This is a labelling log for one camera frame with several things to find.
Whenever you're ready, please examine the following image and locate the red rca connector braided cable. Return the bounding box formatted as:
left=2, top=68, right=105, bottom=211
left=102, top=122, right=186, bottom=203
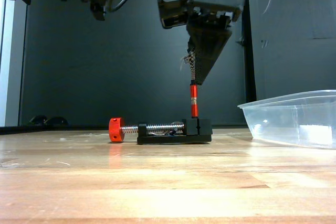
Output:
left=180, top=47, right=200, bottom=102

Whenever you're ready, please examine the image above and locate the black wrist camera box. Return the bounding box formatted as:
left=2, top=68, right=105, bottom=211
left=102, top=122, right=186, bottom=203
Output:
left=156, top=0, right=191, bottom=30

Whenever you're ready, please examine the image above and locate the red rca socket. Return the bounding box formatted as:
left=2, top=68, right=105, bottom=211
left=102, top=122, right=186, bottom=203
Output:
left=190, top=101, right=200, bottom=119

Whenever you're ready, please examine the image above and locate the black clamp hub red knob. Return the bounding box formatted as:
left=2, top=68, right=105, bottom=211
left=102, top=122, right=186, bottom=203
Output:
left=108, top=117, right=213, bottom=145

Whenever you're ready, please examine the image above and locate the clear plastic tub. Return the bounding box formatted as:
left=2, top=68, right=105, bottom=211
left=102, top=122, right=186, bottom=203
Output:
left=237, top=90, right=336, bottom=150

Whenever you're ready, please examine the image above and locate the black curved frame bracket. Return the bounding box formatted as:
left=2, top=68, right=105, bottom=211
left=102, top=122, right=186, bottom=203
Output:
left=44, top=116, right=69, bottom=126

